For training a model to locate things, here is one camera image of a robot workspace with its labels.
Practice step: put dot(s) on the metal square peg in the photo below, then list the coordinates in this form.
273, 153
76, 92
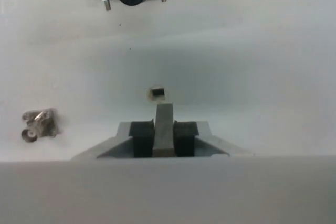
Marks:
163, 129

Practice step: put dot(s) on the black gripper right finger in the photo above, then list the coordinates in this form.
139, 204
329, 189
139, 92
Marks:
185, 137

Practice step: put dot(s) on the white task board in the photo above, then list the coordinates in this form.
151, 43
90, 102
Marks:
236, 51

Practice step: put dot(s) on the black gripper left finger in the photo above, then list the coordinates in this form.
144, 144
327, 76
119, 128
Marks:
141, 137

